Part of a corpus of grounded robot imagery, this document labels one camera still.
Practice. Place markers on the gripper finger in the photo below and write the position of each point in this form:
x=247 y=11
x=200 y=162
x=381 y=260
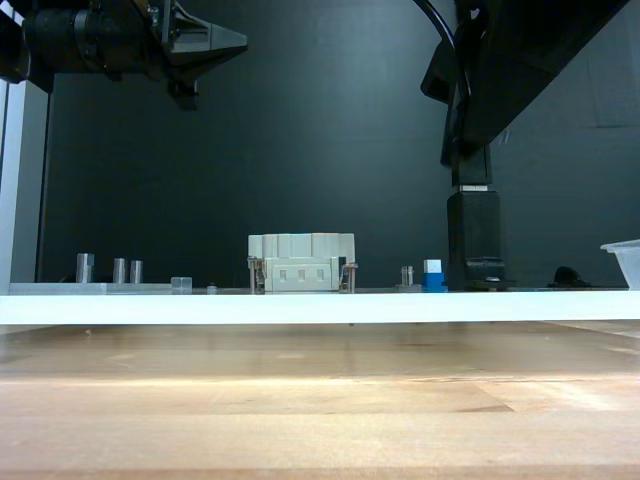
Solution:
x=520 y=75
x=205 y=40
x=192 y=65
x=440 y=80

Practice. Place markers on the black USB hub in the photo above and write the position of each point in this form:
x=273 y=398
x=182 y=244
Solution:
x=475 y=225

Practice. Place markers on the beige connector housing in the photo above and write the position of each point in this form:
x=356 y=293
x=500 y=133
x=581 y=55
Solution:
x=300 y=247

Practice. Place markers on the clear plastic container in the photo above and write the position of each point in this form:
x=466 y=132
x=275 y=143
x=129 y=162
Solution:
x=627 y=260

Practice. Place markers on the white plug block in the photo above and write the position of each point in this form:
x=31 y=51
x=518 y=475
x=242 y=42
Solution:
x=433 y=266

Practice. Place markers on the blue socket holder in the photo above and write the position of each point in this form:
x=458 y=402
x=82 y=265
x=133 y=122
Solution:
x=433 y=282

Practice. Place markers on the small black lump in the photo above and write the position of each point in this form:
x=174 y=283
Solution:
x=567 y=277

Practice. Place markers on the round metal peg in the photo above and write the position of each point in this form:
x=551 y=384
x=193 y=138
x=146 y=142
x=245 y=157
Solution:
x=119 y=271
x=136 y=272

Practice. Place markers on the notched metal peg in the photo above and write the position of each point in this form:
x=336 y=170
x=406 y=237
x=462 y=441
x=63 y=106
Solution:
x=85 y=267

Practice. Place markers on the grey metal plate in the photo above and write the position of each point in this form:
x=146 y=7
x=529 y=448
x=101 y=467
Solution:
x=60 y=289

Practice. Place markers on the white board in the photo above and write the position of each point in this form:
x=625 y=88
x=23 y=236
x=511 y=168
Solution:
x=320 y=307

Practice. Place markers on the silver partition frame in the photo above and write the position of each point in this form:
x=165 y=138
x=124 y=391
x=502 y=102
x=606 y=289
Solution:
x=17 y=200

